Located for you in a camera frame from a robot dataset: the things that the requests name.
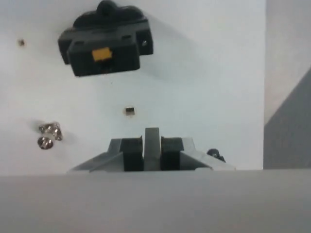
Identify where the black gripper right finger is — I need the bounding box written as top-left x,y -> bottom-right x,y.
160,137 -> 236,171

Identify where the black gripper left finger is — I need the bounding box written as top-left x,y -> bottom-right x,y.
68,137 -> 146,172

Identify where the black round knob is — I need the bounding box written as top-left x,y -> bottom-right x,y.
206,148 -> 226,163

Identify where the white task board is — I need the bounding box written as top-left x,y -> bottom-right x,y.
0,0 -> 266,176

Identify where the black D-SUB plug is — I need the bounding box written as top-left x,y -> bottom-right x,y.
57,0 -> 154,78

